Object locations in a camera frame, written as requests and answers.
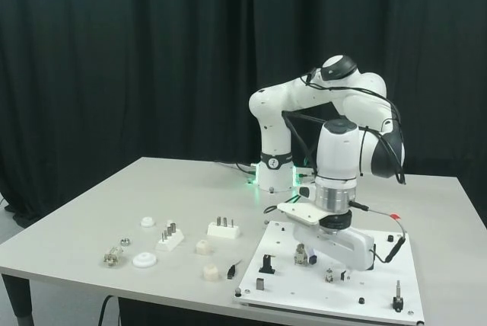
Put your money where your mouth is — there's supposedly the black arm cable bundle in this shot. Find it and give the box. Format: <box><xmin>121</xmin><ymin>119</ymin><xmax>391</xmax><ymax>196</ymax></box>
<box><xmin>282</xmin><ymin>110</ymin><xmax>321</xmax><ymax>181</ymax></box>

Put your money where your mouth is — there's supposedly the white large gear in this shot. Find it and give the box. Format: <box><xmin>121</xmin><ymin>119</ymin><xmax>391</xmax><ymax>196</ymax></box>
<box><xmin>132</xmin><ymin>251</ymin><xmax>159</xmax><ymax>269</ymax></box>

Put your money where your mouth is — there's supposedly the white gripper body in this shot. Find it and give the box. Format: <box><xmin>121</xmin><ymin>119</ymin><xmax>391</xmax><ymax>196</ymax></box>
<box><xmin>292</xmin><ymin>222</ymin><xmax>377</xmax><ymax>273</ymax></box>

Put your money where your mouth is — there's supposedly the white round peg holder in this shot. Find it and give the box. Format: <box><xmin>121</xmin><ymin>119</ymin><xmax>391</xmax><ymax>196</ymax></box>
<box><xmin>155</xmin><ymin>227</ymin><xmax>186</xmax><ymax>253</ymax></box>

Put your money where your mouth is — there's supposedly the black curtain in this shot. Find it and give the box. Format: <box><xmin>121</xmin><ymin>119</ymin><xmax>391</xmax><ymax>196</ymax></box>
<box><xmin>0</xmin><ymin>0</ymin><xmax>487</xmax><ymax>216</ymax></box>

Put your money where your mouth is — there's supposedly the small white wrist box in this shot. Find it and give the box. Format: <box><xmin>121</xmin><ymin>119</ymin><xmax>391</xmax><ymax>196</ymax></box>
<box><xmin>298</xmin><ymin>184</ymin><xmax>318</xmax><ymax>200</ymax></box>

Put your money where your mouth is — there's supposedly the black cable under table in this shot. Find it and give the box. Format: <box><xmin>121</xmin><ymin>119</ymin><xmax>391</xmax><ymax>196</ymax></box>
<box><xmin>99</xmin><ymin>294</ymin><xmax>117</xmax><ymax>326</ymax></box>

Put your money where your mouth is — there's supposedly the thin black rod on wire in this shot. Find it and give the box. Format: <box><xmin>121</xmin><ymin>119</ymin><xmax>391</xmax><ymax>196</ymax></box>
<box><xmin>349</xmin><ymin>200</ymin><xmax>409</xmax><ymax>264</ymax></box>

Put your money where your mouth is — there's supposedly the flat white mounting plate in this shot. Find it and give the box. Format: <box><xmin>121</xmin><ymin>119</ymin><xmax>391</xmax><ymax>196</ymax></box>
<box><xmin>276</xmin><ymin>201</ymin><xmax>325</xmax><ymax>227</ymax></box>

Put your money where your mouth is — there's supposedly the silver wrist ring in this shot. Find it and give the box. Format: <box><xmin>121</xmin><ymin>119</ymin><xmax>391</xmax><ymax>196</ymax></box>
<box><xmin>314</xmin><ymin>184</ymin><xmax>357</xmax><ymax>214</ymax></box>

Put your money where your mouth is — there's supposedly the black base cable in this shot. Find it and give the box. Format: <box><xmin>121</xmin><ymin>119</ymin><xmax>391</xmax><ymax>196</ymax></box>
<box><xmin>215</xmin><ymin>159</ymin><xmax>260</xmax><ymax>175</ymax></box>

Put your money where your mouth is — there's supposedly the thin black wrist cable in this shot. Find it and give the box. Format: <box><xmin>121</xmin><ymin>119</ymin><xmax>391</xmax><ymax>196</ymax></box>
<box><xmin>263</xmin><ymin>195</ymin><xmax>301</xmax><ymax>215</ymax></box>

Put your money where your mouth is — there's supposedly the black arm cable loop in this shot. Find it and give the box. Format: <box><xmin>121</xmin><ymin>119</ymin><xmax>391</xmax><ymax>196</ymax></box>
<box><xmin>300</xmin><ymin>66</ymin><xmax>406</xmax><ymax>186</ymax></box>

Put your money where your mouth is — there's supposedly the white square peg holder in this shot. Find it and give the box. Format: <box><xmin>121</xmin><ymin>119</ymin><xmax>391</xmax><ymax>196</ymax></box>
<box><xmin>206</xmin><ymin>221</ymin><xmax>243</xmax><ymax>241</ymax></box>

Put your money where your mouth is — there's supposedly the white task board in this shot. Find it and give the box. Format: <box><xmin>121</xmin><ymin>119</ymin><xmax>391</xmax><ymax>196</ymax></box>
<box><xmin>232</xmin><ymin>220</ymin><xmax>426</xmax><ymax>324</ymax></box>

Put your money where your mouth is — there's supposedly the dark table leg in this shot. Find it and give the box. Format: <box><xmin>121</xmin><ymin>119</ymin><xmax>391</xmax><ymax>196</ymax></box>
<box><xmin>2</xmin><ymin>274</ymin><xmax>32</xmax><ymax>326</ymax></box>

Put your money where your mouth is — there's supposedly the black USB plug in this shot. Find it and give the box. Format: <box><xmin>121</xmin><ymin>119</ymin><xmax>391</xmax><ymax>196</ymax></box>
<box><xmin>226</xmin><ymin>259</ymin><xmax>244</xmax><ymax>280</ymax></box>

